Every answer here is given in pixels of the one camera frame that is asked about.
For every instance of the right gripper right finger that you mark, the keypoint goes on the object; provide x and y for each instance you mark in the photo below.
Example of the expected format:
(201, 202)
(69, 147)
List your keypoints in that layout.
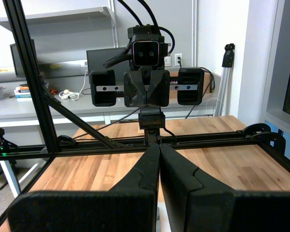
(220, 212)

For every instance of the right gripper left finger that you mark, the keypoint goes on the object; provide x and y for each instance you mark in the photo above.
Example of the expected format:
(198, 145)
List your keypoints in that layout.
(99, 210)

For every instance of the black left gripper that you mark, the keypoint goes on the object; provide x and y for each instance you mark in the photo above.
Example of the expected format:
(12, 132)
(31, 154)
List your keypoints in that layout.
(102, 96)

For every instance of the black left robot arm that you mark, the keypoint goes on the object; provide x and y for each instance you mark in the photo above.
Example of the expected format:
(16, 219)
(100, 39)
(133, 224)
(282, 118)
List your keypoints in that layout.
(151, 118)

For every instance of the white taskboard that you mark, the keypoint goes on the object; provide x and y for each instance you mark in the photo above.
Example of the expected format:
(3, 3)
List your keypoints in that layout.
(163, 222)

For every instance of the black computer monitor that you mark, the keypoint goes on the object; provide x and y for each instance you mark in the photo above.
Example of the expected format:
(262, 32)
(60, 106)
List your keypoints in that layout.
(18, 60)
(104, 58)

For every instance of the brown cardboard box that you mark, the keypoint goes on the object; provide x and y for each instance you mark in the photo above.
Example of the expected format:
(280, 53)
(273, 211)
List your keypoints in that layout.
(207, 82)

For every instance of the aluminium stand with black head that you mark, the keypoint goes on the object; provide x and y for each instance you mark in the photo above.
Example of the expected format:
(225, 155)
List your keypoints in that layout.
(228, 58)

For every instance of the grey office desk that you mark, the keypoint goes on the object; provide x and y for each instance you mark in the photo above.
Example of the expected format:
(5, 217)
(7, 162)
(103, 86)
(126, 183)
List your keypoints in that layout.
(26, 106)

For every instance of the stack of books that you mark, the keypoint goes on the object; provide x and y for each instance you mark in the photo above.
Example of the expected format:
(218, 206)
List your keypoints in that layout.
(23, 93)

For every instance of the white wall outlet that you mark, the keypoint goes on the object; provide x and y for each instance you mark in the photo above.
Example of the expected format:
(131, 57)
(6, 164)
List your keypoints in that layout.
(167, 61)
(178, 59)

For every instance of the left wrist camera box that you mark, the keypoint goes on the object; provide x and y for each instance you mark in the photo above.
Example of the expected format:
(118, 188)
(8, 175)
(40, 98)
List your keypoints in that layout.
(146, 54)

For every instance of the grey wall shelf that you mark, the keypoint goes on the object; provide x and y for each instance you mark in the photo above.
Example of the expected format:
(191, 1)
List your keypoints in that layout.
(62, 17)

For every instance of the black aluminium table frame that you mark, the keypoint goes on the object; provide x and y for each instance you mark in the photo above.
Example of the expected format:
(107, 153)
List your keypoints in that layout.
(26, 60)

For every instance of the grey aluminium window frame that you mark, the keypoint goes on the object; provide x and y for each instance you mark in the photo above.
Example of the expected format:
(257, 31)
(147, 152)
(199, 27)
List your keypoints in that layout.
(270, 72)

